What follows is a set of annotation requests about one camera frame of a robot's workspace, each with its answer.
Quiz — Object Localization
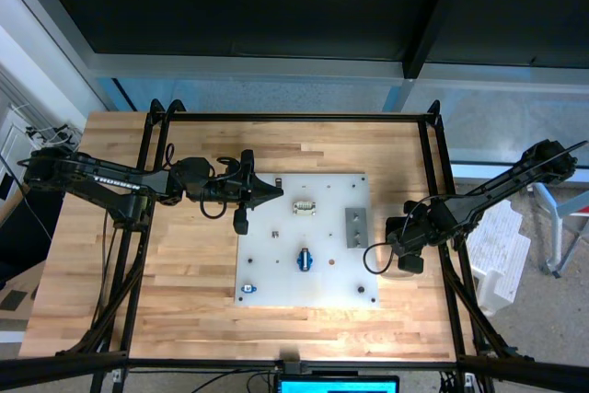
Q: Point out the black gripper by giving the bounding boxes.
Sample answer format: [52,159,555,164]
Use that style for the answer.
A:
[385,214,428,274]
[232,149,283,236]

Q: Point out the clear plastic tub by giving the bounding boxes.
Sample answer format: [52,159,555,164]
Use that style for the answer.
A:
[375,222,423,282]

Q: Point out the beige connector housing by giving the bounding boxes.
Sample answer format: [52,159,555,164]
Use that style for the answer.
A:
[291,199,319,218]

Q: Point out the grey metal block with holes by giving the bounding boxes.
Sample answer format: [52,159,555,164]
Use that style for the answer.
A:
[344,207,370,250]

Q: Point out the white stepped foam block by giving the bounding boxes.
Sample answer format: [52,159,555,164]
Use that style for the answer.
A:
[467,202,534,318]

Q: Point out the white task board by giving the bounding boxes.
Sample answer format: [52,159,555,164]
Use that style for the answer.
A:
[234,173,381,309]

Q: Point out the blue-edged laptop screen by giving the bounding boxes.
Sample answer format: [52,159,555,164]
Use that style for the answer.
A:
[274,375,401,393]

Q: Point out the grey metal stand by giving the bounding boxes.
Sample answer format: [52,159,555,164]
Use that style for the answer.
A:
[531,180,589,280]

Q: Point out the brown cardboard box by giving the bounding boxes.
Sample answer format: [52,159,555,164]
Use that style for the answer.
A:
[0,260,47,343]

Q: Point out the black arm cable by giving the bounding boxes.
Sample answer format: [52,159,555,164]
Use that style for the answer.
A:
[199,193,230,221]
[362,240,407,277]
[401,195,445,229]

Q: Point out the blue round mount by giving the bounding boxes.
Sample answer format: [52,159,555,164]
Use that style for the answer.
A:
[295,248,315,273]

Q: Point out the black aluminium frame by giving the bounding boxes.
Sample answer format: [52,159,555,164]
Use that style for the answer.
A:
[0,98,589,393]

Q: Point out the small black fixed camera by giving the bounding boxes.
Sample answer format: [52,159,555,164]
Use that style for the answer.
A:
[280,349,304,375]

